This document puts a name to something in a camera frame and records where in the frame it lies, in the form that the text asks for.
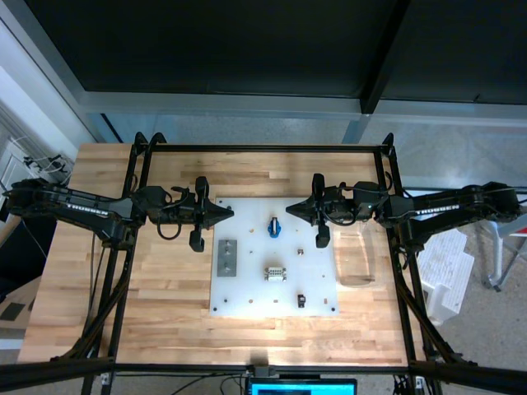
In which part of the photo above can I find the laptop screen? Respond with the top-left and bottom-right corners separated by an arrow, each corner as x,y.
245,378 -> 358,395

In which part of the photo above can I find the white stepped plastic stool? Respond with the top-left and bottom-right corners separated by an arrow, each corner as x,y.
416,228 -> 475,327

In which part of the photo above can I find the black white cable bundle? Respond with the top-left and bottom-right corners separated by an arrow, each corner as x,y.
22,152 -> 71,176

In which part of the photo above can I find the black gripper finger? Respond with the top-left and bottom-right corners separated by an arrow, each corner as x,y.
208,197 -> 236,216
287,210 -> 317,227
209,213 -> 236,229
285,196 -> 316,212

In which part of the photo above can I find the black wall pillar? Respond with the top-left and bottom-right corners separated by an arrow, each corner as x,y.
360,0 -> 413,115

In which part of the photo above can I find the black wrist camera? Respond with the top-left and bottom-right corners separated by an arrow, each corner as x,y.
352,182 -> 382,217
132,185 -> 168,217

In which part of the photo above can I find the clear plastic tub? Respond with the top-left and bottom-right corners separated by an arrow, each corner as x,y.
333,224 -> 378,288

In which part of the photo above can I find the grey metal chair frame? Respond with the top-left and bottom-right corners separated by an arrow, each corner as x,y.
479,221 -> 527,293

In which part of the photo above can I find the grey metal block with pegs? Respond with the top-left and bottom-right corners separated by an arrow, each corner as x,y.
217,238 -> 239,277

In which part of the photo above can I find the black aluminium table frame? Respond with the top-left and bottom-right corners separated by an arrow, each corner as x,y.
0,131 -> 527,395

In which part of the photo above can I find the brown cardboard box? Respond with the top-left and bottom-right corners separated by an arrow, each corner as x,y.
0,274 -> 43,330

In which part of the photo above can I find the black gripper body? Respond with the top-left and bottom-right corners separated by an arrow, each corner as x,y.
158,175 -> 212,253
312,173 -> 357,249

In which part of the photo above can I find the white mounting board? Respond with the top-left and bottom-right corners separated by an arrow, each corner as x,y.
209,196 -> 341,317

